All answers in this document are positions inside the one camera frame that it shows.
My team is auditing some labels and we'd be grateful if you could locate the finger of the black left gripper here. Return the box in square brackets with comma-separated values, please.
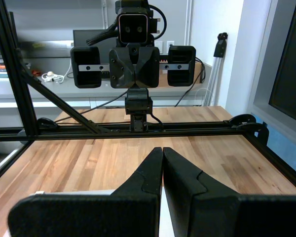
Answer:
[109, 46, 137, 89]
[135, 46, 160, 89]

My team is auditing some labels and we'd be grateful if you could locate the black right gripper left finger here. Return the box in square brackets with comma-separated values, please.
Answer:
[6, 147, 163, 237]

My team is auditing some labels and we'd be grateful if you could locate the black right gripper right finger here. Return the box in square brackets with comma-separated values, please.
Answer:
[163, 147, 296, 237]

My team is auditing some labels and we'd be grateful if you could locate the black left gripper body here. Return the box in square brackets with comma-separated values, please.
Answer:
[70, 45, 197, 89]

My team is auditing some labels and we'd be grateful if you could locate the black monitor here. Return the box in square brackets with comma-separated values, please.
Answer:
[73, 29, 119, 65]

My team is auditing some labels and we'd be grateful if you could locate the black and silver tripod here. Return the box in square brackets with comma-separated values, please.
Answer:
[204, 32, 229, 107]

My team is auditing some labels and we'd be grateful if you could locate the white coiled cable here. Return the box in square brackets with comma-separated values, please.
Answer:
[41, 58, 73, 84]

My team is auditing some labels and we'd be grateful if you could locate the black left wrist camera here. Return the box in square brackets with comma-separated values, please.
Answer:
[116, 6, 150, 45]

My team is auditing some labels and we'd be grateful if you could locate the black braided cable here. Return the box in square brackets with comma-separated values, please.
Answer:
[87, 23, 119, 47]

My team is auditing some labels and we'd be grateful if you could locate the thin black looped cable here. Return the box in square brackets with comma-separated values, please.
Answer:
[149, 4, 168, 40]

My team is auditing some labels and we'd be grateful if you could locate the white wall shelf rail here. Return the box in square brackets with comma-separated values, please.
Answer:
[102, 0, 109, 31]
[185, 0, 191, 46]

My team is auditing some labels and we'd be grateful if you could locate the black aluminium frame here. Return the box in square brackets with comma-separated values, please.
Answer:
[0, 0, 296, 193]

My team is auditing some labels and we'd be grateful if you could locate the grey window frame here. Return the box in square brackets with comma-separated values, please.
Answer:
[248, 0, 296, 139]

